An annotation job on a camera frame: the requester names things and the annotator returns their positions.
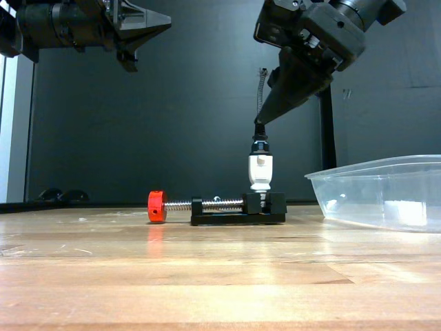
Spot black vise with red knob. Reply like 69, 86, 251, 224
147, 189, 287, 227

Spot white receptacle socket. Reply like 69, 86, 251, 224
247, 154, 276, 194

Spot white foam block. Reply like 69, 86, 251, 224
383, 199, 427, 228

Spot black plug with braided cable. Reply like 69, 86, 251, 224
250, 67, 270, 156

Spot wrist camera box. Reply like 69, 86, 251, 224
254, 0, 313, 48

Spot clear plastic tub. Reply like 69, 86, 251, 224
304, 154, 441, 234

